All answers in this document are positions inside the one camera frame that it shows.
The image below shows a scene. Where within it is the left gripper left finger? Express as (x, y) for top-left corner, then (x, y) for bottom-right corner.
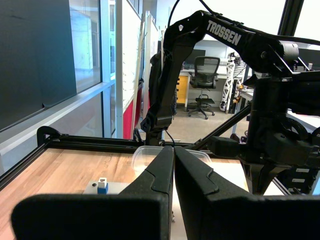
(10, 145), (175, 240)

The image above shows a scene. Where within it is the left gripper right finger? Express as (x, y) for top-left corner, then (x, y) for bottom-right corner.
(174, 146), (320, 240)

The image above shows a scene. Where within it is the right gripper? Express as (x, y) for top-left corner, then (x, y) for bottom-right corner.
(208, 129), (315, 195)

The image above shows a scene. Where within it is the blue white connector block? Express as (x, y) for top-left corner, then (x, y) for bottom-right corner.
(96, 177), (109, 195)

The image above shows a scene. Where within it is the clear plastic tub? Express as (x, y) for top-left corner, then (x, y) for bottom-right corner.
(131, 146), (212, 176)

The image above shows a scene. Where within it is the white black lattice stand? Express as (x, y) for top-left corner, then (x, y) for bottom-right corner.
(219, 51), (248, 115)

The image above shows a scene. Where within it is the black office chair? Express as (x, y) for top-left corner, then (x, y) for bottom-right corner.
(187, 56), (221, 120)

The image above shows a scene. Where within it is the yellow drawer cabinet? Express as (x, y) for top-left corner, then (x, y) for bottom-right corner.
(175, 74), (190, 106)

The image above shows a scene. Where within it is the black computer monitor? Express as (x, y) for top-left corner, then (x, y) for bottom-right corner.
(184, 49), (207, 65)

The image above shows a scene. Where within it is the white red partition panel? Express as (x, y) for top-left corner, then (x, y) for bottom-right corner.
(115, 0), (145, 141)

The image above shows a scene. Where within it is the black aluminium frame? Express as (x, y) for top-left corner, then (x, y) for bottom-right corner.
(0, 0), (320, 198)

